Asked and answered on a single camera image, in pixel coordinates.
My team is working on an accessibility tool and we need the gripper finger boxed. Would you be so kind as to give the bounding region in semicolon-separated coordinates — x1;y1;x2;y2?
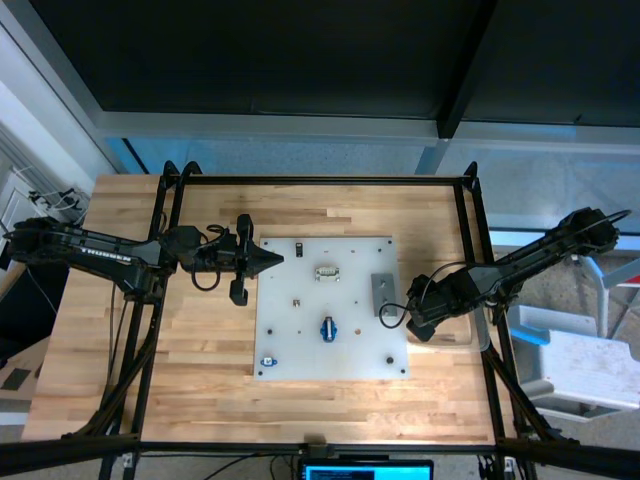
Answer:
249;258;285;279
249;238;285;260

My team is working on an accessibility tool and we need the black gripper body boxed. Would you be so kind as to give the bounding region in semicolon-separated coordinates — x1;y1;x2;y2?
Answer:
217;213;255;307
407;275;444;325

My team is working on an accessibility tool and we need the grey metal plate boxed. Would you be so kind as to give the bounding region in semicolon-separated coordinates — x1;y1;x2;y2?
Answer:
370;272;400;318

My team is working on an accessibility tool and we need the clear plastic tub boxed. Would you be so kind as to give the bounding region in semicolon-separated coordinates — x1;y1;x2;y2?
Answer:
407;292;495;355

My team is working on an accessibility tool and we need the white task board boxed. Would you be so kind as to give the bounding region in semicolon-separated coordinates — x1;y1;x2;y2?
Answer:
254;235;412;383

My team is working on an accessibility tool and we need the blue round holder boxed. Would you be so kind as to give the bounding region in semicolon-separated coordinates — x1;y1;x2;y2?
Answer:
317;315;341;345

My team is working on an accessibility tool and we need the white plastic step stool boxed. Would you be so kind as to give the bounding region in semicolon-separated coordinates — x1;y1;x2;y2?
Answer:
509;303;640;422

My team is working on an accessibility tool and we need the laptop screen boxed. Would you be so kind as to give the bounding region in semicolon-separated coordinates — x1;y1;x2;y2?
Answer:
297;458;435;480

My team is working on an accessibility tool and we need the grey metal stand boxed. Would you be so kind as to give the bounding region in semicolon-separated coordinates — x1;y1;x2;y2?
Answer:
569;252;640;341

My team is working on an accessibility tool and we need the black room pillar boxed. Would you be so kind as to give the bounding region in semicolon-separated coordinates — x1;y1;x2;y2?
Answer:
436;0;501;140

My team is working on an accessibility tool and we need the brown cardboard box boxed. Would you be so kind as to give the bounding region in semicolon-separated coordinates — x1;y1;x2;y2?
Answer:
0;334;51;401

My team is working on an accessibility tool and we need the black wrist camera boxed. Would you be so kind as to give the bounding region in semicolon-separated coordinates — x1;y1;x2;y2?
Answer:
405;322;437;345

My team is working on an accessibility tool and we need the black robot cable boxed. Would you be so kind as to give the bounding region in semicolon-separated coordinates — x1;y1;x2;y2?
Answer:
379;263;474;330
191;223;225;293

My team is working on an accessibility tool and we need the small camera mount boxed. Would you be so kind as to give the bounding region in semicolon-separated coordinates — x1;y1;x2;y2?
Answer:
298;433;331;457

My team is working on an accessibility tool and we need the cable bundle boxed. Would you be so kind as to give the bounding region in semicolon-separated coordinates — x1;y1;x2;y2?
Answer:
27;187;86;214

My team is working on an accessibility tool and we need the black table frame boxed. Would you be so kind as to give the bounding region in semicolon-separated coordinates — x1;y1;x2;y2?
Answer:
0;159;640;480

